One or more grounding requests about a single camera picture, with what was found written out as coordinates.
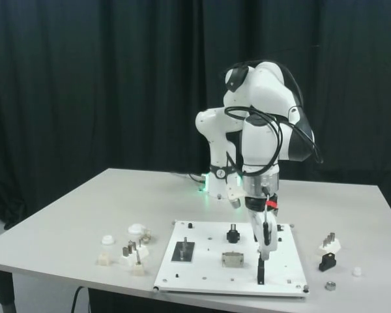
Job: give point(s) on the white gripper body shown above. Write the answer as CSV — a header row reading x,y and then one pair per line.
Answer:
x,y
264,234

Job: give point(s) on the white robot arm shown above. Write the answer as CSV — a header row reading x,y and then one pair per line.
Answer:
x,y
264,98

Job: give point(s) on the clear Ethernet plug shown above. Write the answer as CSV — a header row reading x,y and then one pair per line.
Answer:
x,y
146,237

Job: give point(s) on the thin black rod red tag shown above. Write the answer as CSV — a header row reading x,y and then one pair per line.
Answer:
x,y
266,228

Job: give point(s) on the black USB plug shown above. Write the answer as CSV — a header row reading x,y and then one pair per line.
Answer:
x,y
261,274

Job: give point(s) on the white three-peg holder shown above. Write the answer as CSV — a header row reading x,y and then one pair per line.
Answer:
x,y
329,249

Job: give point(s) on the white task board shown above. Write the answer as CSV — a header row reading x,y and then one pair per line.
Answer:
x,y
208,274

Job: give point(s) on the black D-SUB plug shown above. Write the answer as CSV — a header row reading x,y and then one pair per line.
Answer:
x,y
327,262

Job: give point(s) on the metal nut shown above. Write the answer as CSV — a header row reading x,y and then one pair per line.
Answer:
x,y
331,286

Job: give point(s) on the white small gear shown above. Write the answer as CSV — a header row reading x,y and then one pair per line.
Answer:
x,y
356,272

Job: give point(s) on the white wide peg holder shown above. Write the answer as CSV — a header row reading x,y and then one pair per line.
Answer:
x,y
143,252

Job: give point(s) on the metal thin round peg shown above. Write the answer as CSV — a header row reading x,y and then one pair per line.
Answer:
x,y
138,259

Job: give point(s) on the white large gear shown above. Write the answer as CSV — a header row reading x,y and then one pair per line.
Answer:
x,y
135,229

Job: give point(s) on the metal thick peg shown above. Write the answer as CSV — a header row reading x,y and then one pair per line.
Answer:
x,y
125,252

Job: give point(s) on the white medium gear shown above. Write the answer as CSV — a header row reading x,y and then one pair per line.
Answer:
x,y
107,240

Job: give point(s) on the white small cube holder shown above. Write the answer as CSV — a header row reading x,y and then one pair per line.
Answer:
x,y
104,259

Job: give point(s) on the black curtain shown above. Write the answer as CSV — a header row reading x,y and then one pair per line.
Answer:
x,y
68,98

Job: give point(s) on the dark table leg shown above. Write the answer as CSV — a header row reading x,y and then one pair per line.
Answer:
x,y
1,290

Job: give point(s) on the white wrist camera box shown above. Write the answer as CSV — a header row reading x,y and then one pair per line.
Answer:
x,y
234,192

